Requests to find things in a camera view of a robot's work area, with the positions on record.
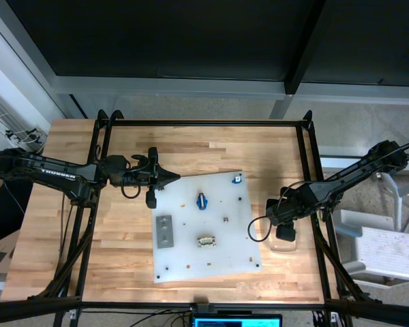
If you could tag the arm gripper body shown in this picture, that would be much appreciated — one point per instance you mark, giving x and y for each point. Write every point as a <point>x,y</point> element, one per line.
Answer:
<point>152,177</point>
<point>286,232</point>

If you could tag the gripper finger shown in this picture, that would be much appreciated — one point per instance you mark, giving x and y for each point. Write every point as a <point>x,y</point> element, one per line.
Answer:
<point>167,180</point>
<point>168,173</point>

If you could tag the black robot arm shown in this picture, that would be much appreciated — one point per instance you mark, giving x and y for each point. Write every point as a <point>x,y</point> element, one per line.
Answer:
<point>54,172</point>
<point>344,178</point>

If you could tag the grey connector base housing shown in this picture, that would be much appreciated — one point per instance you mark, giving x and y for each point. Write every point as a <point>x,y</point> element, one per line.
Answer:
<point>206,242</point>

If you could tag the clear plastic tub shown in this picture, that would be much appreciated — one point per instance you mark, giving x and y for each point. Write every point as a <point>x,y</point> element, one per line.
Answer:
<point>286,247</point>

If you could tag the blue clamp with silver plug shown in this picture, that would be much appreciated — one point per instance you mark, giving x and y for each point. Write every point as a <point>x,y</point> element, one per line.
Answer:
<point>201,201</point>

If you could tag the white plastic board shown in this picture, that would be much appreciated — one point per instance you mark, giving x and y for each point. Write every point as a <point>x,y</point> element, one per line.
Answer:
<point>191,225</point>

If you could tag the grey metal plate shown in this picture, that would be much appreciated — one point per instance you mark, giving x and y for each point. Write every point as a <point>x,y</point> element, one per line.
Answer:
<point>165,231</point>

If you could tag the small blue clip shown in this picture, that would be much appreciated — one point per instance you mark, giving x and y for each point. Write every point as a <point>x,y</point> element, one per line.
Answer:
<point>237,178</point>

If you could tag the laptop screen with blue edge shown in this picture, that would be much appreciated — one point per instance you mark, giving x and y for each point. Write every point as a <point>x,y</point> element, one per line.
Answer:
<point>235,322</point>

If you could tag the white step stool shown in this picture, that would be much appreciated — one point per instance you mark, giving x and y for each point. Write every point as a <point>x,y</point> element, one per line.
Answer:
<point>388,252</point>

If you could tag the cardboard box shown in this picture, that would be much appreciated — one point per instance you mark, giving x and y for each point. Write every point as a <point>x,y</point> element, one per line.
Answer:
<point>0,252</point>

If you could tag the black aluminium frame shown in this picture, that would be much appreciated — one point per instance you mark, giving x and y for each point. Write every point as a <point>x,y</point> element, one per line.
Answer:
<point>204,123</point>

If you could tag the small black camera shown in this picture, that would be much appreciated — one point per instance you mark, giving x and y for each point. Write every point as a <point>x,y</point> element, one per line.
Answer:
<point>204,307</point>

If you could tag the white chair frame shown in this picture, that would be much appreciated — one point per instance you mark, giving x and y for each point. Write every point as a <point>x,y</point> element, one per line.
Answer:
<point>397,204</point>

